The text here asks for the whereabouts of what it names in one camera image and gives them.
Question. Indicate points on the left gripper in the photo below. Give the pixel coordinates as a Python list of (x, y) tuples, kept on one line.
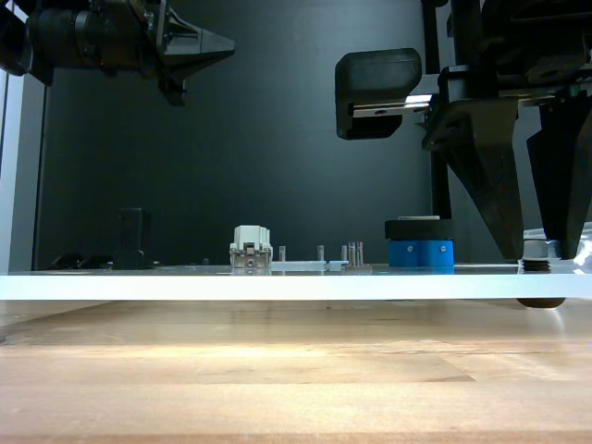
[(173, 16)]

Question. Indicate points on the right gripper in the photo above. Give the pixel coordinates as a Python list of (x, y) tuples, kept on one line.
[(374, 74)]

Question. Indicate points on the black frame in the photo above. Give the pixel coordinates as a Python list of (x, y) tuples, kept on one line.
[(440, 185)]

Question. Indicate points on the white task board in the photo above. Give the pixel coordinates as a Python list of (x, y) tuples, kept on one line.
[(259, 284)]

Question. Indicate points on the black round disc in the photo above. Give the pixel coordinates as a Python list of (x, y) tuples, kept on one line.
[(418, 230)]

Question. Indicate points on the short steel peg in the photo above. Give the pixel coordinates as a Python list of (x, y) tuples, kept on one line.
[(320, 253), (283, 254), (343, 253)]

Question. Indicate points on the black block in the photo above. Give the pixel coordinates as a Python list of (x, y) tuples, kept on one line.
[(133, 240)]

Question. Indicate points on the black threaded stud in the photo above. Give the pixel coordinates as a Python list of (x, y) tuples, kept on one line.
[(535, 265)]

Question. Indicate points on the steel peg cluster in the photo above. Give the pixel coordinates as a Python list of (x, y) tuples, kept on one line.
[(356, 254)]

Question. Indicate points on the beige many-pin connector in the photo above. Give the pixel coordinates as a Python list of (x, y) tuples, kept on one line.
[(250, 245)]

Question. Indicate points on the blue socket block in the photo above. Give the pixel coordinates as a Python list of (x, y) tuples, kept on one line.
[(421, 254)]

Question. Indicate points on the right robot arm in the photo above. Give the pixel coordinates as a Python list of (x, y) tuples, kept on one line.
[(522, 28)]

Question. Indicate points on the clear plastic container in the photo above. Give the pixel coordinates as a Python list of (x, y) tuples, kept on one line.
[(555, 252)]

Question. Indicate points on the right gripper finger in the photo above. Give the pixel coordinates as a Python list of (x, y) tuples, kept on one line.
[(569, 176)]

